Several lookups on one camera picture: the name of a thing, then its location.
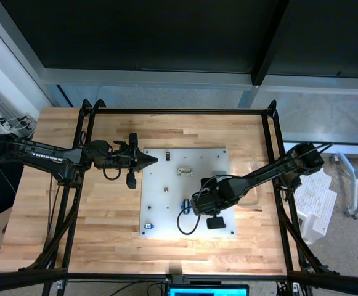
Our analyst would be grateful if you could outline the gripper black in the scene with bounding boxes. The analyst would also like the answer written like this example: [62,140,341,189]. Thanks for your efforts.
[110,133,158,189]
[191,184,225,230]

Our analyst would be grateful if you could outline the blue plastic clamp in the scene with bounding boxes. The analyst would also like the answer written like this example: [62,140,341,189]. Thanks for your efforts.
[179,199,193,215]

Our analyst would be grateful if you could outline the white plastic board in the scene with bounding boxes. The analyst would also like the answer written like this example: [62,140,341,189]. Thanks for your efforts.
[139,148,238,239]

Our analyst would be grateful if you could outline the clear plastic tub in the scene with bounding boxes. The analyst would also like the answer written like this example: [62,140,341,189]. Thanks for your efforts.
[231,160,264,208]

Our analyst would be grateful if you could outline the laptop with blue screen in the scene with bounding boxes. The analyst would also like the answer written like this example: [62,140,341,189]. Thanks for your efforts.
[165,284,250,296]

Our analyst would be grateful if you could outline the white plastic step stool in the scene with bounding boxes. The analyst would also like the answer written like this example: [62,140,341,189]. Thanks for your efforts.
[294,172,337,246]

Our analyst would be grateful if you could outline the grey metal stand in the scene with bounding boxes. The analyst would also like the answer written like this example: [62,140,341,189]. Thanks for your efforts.
[329,152,358,220]

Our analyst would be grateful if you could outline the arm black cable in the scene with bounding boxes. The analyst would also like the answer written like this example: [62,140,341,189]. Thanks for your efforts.
[102,165,121,181]
[177,175,229,236]

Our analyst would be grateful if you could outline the black metal frame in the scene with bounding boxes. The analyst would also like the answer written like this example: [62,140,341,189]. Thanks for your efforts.
[0,98,358,296]

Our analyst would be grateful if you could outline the small black camera box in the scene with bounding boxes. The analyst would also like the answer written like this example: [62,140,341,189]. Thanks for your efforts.
[168,269,188,285]

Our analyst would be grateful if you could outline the thin black floor cable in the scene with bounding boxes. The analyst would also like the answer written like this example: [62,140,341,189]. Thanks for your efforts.
[146,282,167,296]

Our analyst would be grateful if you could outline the tangled wall cables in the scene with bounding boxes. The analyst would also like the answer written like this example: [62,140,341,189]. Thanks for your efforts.
[0,115,37,139]

